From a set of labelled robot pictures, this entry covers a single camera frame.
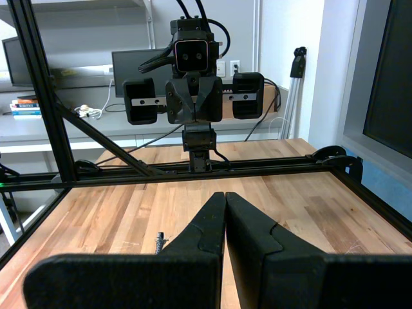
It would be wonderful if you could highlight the stack of books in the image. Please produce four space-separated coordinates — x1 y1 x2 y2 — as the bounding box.
9 98 42 119

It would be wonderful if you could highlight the white coiled cable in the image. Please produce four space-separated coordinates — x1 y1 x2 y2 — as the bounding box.
74 79 115 120

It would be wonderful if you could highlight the black computer monitor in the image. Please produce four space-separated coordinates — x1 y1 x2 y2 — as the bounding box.
111 48 176 97
1 35 36 87

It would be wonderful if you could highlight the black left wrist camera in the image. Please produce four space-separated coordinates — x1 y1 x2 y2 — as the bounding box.
169 18 220 78

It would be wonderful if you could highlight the grey desk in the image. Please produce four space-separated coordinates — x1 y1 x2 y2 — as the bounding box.
0 86 292 152

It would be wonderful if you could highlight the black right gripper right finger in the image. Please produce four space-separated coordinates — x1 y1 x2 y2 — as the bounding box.
225 191 412 309

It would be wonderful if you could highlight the brown cardboard box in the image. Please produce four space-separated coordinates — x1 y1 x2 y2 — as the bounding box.
221 82 279 119

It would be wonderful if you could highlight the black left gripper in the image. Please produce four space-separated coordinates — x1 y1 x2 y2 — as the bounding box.
123 71 266 126

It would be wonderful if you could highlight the grey wall shelf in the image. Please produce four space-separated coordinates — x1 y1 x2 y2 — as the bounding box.
0 0 155 49

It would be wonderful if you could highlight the black aluminium table frame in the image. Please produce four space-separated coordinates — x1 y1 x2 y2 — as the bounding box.
0 0 412 271

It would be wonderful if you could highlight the black frame corner bracket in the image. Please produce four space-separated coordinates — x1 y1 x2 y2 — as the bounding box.
74 160 100 176
328 155 364 186
314 145 348 165

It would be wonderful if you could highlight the black sleeved cable bundle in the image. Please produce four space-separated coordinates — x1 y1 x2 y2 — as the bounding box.
138 46 176 74

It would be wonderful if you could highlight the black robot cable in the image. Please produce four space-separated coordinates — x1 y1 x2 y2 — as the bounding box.
195 0 210 21
175 0 192 20
207 18 231 61

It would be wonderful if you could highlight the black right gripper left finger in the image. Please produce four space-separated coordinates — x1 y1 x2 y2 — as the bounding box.
22 191 227 309

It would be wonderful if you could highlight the USB-C plug with braided cable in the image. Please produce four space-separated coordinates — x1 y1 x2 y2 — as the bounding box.
153 230 171 256

